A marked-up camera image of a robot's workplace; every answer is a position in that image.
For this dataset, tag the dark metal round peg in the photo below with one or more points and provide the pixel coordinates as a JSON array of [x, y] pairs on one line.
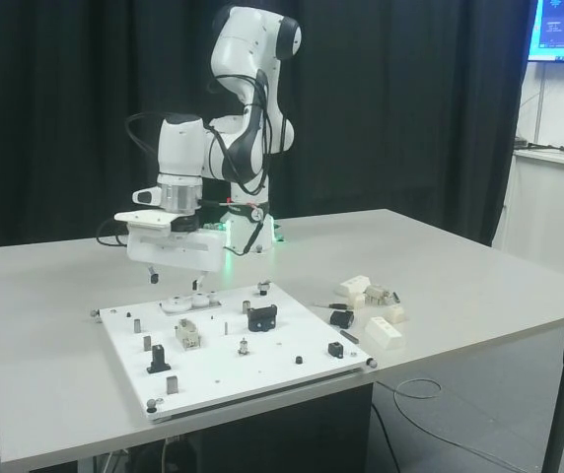
[[396, 297]]

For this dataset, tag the white sloped two-hole holder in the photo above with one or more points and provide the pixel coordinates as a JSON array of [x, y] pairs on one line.
[[384, 333]]

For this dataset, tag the small dark metal bar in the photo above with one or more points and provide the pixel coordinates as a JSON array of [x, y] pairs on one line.
[[349, 336]]

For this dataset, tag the black box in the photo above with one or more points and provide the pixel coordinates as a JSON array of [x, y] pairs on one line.
[[282, 438]]

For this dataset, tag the small metal square peg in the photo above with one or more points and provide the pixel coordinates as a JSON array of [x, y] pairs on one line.
[[147, 343]]

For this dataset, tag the white task board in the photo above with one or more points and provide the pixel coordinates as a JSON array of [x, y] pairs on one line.
[[262, 374]]

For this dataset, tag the white block holder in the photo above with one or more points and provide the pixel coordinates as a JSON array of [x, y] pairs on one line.
[[356, 285]]

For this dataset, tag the white small gear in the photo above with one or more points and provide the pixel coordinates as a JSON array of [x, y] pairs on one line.
[[212, 297]]

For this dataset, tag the large metal square peg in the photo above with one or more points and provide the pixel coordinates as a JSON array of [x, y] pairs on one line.
[[171, 385]]

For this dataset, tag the white cabinet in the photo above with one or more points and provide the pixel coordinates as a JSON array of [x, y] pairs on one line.
[[548, 217]]

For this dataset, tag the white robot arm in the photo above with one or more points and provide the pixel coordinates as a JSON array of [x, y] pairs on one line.
[[242, 54]]

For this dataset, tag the white medium gear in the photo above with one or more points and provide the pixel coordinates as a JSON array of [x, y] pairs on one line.
[[199, 299]]

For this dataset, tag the small metal round peg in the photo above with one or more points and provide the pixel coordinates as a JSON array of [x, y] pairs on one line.
[[136, 326]]

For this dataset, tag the beige waterproof plug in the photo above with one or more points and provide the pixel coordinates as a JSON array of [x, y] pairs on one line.
[[377, 295]]

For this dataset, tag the large metal round peg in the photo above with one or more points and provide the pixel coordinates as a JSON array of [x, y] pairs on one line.
[[246, 307]]

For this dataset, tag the white large gear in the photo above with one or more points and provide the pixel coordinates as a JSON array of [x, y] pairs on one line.
[[179, 303]]

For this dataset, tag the white cube holder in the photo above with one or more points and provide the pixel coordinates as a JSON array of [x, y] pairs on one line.
[[395, 313]]

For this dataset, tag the black curtain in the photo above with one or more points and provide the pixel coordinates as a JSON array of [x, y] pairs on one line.
[[65, 98]]

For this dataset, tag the flat white plate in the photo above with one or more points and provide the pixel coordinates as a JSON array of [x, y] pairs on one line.
[[144, 219]]

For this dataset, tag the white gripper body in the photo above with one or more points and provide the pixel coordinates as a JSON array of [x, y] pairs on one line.
[[173, 251]]

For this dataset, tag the small white holder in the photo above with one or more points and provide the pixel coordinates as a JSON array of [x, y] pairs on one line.
[[358, 300]]

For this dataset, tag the metal BNC plug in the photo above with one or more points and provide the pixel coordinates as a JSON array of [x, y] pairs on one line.
[[242, 347]]

